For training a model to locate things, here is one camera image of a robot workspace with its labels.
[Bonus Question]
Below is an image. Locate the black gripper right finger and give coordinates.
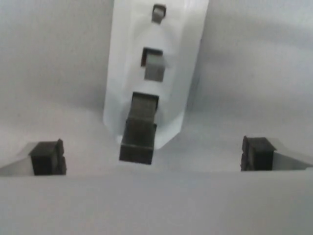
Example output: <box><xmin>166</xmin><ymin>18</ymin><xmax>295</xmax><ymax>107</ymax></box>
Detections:
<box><xmin>240</xmin><ymin>135</ymin><xmax>313</xmax><ymax>172</ymax></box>

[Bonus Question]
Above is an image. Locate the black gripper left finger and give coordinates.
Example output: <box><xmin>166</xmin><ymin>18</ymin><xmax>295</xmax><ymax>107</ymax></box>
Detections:
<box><xmin>0</xmin><ymin>139</ymin><xmax>67</xmax><ymax>177</ymax></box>

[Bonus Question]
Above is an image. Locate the large metal square peg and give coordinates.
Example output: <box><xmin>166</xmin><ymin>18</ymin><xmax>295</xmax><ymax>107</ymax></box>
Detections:
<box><xmin>119</xmin><ymin>92</ymin><xmax>159</xmax><ymax>165</ymax></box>

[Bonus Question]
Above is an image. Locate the white square peg holder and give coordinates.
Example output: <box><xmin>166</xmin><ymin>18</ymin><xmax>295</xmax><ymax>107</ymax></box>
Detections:
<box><xmin>102</xmin><ymin>0</ymin><xmax>209</xmax><ymax>150</ymax></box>

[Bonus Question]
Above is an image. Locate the medium metal square peg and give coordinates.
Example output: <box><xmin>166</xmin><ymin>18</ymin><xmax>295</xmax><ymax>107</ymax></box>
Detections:
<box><xmin>141</xmin><ymin>47</ymin><xmax>165</xmax><ymax>82</ymax></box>

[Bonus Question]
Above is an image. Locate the small metal square peg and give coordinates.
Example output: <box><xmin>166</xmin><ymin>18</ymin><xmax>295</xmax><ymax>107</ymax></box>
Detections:
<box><xmin>152</xmin><ymin>4</ymin><xmax>167</xmax><ymax>25</ymax></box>

